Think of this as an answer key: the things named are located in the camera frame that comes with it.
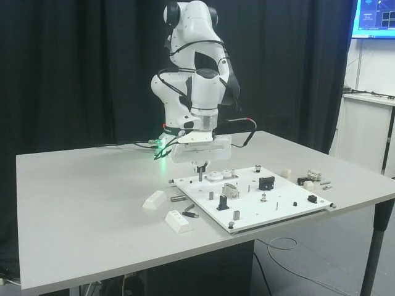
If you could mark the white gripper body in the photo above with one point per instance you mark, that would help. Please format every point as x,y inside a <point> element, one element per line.
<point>220,148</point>

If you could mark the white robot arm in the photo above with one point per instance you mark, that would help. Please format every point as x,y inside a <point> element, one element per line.
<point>200,34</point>

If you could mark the dark metal round peg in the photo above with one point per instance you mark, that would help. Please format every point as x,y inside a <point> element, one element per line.
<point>176,199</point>

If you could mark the white peg holder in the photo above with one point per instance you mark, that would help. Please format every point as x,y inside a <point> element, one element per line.
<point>154,201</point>
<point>178,221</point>

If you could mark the large metal square peg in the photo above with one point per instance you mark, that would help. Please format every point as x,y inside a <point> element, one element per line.
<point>236,215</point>

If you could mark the white large gear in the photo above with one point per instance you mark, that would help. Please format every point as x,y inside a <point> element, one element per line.
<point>215,177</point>

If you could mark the white medium gear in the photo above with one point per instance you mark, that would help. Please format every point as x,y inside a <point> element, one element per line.
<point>227,173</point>

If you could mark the metal bolt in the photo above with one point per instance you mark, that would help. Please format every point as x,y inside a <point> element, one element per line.
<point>257,168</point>

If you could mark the white task board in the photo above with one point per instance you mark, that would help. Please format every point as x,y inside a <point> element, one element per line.
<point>253,209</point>

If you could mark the metal BNC plug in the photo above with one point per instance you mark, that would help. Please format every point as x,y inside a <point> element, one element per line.
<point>264,197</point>

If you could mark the small white plug holder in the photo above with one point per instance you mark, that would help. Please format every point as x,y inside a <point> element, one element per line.
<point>309,184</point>
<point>287,172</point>

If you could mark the black D-SUB plug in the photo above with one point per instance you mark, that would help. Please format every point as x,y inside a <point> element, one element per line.
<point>301,180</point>

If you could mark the grey metal waterproof plug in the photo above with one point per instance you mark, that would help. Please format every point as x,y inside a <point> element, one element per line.
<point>314,175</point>

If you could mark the white cabinet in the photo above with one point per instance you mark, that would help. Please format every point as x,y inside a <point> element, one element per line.
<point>364,135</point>

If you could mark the black curtain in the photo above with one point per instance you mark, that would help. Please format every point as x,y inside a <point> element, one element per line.
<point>77,77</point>

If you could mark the black table leg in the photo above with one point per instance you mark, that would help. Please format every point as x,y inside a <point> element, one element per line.
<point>375,246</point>

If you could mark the blue screen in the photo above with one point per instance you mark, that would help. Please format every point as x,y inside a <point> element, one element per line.
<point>375,18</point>

